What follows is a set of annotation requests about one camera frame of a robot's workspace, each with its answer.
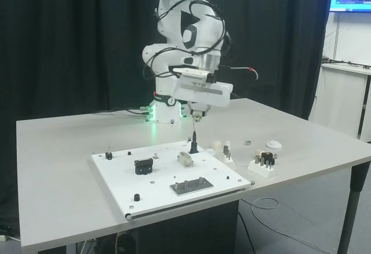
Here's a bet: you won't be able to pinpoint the black plug with cable stub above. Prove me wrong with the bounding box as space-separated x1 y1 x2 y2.
190 121 200 154

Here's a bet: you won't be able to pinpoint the white task board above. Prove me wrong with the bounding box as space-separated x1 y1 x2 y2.
91 139 256 221

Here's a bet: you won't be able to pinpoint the white peg holder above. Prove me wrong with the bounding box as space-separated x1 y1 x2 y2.
248 161 278 179
216 148 236 168

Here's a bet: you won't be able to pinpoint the cream hollow square holder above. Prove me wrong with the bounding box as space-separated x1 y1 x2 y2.
206 140 223 154

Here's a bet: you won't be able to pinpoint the black D-SUB plug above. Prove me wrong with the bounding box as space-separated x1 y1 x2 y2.
260 152 275 165

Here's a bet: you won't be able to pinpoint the white large gear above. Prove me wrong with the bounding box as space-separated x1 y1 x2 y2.
265 139 283 151

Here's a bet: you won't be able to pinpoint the dark grey table leg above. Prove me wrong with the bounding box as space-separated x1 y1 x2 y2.
338 161 368 254

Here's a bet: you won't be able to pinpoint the small black plug with wire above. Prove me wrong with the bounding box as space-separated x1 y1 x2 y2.
104 141 114 161

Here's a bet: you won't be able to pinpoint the black base cable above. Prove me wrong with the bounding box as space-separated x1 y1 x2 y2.
97 106 153 121

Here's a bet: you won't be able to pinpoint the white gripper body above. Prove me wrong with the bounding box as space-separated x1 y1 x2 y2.
173 79 234 107

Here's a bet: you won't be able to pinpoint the black box under table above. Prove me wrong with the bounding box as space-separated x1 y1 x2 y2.
129 200 240 254

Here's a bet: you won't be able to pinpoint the silver wrist ring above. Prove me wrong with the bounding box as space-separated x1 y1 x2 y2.
199 53 220 72

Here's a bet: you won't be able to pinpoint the grey floor cable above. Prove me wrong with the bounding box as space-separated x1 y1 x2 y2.
250 197 371 254

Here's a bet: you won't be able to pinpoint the black floor cable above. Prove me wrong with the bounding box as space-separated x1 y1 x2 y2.
237 212 254 254

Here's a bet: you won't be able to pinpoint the white cabinet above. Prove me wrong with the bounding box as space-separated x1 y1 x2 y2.
308 61 371 144

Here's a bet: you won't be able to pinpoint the black curtain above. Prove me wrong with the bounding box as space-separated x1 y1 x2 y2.
0 0 333 231

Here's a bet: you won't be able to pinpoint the black cables on cabinet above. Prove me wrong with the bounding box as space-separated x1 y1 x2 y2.
321 57 371 70

